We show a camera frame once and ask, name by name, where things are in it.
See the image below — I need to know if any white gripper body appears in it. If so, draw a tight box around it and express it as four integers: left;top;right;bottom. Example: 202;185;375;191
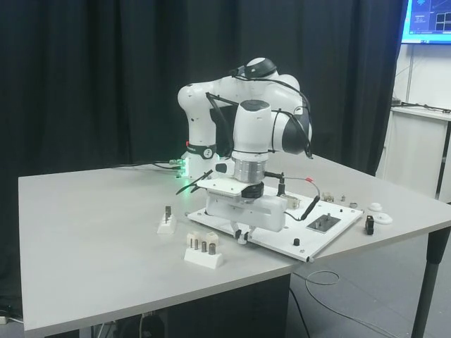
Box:
204;195;287;232

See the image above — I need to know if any white task board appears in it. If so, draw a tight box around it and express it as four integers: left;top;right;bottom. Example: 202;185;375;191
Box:
185;185;366;264

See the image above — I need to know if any wide white peg holder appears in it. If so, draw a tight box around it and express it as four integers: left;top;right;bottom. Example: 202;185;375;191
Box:
183;242;225;270

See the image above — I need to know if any cream block holder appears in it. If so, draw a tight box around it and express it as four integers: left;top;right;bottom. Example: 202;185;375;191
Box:
185;230;218;247

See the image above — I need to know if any small white peg holder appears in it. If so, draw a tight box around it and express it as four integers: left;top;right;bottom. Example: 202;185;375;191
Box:
156;211;176;234

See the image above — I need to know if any black under-table cabinet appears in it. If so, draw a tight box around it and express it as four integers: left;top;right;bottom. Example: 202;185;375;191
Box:
90;273;292;338

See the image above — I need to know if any white cabinet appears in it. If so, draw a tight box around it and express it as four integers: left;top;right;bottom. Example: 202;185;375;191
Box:
375;105;451;204

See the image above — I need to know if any black table leg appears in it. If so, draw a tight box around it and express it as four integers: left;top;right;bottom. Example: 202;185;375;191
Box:
411;232;443;338

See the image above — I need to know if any black curtain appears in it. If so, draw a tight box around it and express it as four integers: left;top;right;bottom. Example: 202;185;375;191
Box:
0;0;409;318

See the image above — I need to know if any blue screen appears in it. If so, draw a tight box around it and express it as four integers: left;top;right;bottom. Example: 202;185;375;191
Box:
400;0;451;46

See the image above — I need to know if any thin black rod on wire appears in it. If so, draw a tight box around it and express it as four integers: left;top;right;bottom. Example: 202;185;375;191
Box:
281;177;322;222

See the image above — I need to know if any grey floor cable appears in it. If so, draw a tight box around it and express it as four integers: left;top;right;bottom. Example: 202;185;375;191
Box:
304;270;350;338

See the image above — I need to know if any black base cable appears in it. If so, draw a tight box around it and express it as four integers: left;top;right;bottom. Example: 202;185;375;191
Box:
116;159;186;172

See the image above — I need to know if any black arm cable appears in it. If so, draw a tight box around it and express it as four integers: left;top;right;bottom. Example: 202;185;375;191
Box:
228;67;315;160
205;91;237;156

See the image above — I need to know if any black cable on cabinet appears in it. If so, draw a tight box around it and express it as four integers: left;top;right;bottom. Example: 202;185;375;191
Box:
390;99;451;114

